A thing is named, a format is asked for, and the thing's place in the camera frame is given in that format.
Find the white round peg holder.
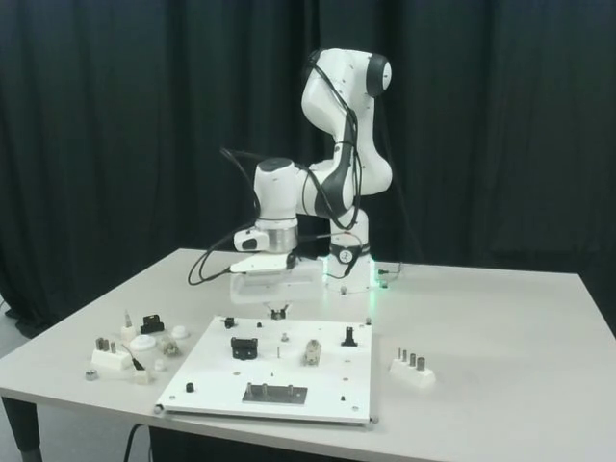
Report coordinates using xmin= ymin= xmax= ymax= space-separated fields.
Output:
xmin=389 ymin=358 xmax=437 ymax=389

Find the black looped camera cable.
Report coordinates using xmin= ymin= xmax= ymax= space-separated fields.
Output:
xmin=188 ymin=147 xmax=309 ymax=286

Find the black floor cable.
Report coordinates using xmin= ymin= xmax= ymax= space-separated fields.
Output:
xmin=124 ymin=422 xmax=146 ymax=462

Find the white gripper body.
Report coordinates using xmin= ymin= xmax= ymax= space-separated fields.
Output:
xmin=228 ymin=258 xmax=324 ymax=308

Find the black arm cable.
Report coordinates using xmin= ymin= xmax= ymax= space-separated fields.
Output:
xmin=307 ymin=50 xmax=367 ymax=232

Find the black table leg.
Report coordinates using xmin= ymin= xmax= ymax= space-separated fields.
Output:
xmin=2 ymin=397 xmax=40 ymax=462

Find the white square peg holder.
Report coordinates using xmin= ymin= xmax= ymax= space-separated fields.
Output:
xmin=90 ymin=347 xmax=132 ymax=374

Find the white task board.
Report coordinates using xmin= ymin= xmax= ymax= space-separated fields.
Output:
xmin=153 ymin=313 xmax=381 ymax=427

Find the black curtain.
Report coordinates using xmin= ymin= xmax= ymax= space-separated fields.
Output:
xmin=0 ymin=0 xmax=616 ymax=321

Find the black D-SUB plug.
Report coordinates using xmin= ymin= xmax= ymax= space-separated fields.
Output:
xmin=140 ymin=313 xmax=167 ymax=337

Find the black Ethernet plug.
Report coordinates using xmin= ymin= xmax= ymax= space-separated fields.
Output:
xmin=121 ymin=343 xmax=146 ymax=373

